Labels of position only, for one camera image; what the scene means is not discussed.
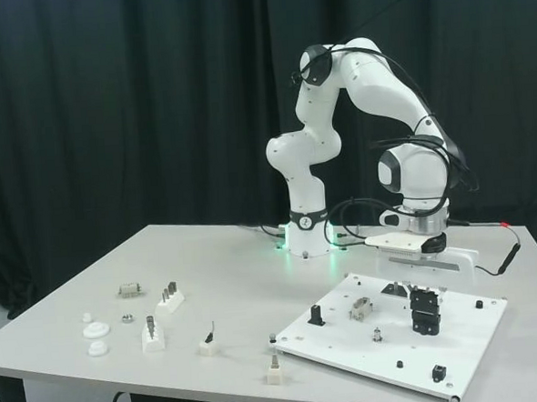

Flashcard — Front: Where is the white large gear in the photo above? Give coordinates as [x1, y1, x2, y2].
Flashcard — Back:
[81, 322, 110, 344]

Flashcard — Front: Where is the black base cable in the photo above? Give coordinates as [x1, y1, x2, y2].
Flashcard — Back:
[238, 221, 291, 250]

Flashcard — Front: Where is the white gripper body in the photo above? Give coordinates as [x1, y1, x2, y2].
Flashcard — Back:
[374, 241, 481, 281]

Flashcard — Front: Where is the white square peg holder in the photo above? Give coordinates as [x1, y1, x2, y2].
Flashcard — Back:
[154, 290, 187, 317]

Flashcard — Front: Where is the white task board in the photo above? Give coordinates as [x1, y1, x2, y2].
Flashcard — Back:
[264, 262, 513, 402]

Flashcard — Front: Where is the black curtain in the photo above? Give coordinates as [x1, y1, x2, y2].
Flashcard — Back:
[0, 0, 537, 321]

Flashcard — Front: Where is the white round peg holder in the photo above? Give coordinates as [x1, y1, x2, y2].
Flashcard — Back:
[140, 324, 167, 355]

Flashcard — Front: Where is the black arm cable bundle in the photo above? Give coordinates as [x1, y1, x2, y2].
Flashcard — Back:
[286, 36, 485, 251]

